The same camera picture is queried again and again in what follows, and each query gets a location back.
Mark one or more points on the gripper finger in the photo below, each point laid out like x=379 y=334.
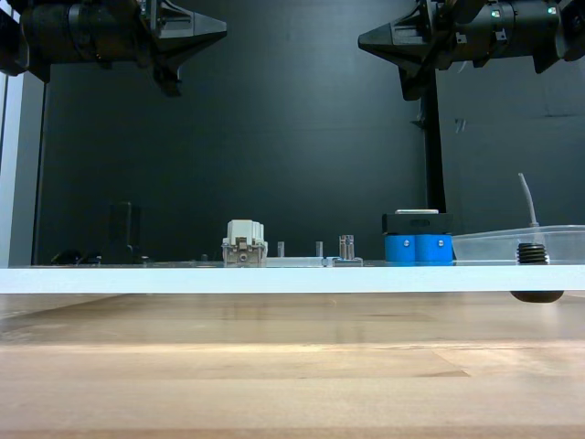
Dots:
x=400 y=56
x=187 y=48
x=377 y=37
x=210 y=26

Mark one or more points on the silver connector plate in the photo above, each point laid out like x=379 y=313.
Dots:
x=417 y=211

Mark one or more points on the black connector block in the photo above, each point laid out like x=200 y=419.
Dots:
x=397 y=225

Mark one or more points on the tall black connector housing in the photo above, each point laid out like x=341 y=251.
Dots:
x=121 y=233

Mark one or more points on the silver cylindrical connector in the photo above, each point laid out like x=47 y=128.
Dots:
x=347 y=249

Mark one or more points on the beige industrial connector housing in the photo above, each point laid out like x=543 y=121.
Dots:
x=244 y=242

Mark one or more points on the clear plastic tub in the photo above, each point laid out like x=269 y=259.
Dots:
x=493 y=249

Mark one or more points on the black threaded screw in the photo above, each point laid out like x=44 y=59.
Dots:
x=532 y=254

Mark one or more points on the clear plastic bar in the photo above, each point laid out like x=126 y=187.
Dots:
x=292 y=262

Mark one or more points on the low black fixture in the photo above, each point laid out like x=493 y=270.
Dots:
x=68 y=257

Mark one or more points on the white task board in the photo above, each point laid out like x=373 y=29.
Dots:
x=292 y=279

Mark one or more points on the black rubber foot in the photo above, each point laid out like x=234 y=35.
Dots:
x=535 y=296

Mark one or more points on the black frame post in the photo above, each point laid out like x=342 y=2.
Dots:
x=434 y=160

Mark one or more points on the blue two-lobed mount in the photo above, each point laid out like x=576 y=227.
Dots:
x=422 y=253

